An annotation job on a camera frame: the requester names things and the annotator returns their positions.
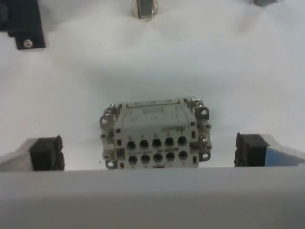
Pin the metal square peg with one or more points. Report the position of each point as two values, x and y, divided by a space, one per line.
142 9
265 2

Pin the grey waterproof plug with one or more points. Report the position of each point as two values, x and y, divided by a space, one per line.
155 133

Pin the black upright plug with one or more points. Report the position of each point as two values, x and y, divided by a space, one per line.
23 23

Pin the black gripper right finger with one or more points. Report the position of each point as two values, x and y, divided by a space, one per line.
250 149

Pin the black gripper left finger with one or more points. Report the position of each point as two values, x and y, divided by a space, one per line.
46 153

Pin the white task board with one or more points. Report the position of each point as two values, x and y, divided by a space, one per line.
166 59

